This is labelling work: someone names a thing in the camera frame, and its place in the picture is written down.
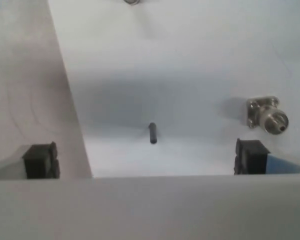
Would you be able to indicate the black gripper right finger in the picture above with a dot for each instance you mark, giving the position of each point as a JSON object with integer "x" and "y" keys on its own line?
{"x": 250, "y": 157}

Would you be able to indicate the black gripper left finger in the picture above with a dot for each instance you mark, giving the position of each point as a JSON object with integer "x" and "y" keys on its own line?
{"x": 41, "y": 160}

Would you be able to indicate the dark metal round peg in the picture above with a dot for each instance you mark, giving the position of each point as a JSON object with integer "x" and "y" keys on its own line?
{"x": 152, "y": 133}

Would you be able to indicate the white task board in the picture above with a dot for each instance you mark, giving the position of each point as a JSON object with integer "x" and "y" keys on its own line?
{"x": 180, "y": 62}

